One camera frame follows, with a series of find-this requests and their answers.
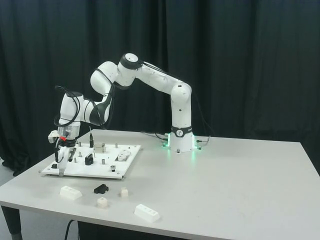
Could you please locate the black curtains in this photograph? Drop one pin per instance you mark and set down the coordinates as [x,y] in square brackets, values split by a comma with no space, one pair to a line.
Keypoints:
[250,50]

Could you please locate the metal BNC plug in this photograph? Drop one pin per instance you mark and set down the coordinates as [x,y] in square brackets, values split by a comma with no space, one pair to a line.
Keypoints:
[113,168]

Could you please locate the small white camera box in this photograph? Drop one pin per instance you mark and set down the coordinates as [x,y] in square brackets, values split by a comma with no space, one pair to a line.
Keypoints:
[53,136]

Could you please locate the black plug holder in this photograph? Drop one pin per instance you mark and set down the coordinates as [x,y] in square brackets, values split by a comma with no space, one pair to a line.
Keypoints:
[101,189]

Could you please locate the white task board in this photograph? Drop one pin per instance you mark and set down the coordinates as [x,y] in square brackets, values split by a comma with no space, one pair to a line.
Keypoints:
[100,172]

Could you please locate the black table leg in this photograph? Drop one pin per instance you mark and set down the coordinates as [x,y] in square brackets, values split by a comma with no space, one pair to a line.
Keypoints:
[10,222]

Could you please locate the white long holder with holes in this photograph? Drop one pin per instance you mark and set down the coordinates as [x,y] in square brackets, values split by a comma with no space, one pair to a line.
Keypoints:
[147,213]
[70,193]

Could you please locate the white small cube holder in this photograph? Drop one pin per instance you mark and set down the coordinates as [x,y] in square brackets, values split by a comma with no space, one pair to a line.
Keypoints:
[102,202]
[124,192]

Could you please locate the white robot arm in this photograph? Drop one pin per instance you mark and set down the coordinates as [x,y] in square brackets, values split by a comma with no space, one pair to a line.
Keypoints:
[178,107]

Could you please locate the black D-SUB plug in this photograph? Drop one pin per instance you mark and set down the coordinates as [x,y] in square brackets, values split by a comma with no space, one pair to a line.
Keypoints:
[88,160]

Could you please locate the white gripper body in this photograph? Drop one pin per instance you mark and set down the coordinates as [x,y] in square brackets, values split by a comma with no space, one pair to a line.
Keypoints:
[63,157]

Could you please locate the white small gear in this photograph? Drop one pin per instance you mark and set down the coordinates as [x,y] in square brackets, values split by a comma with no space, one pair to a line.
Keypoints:
[127,152]

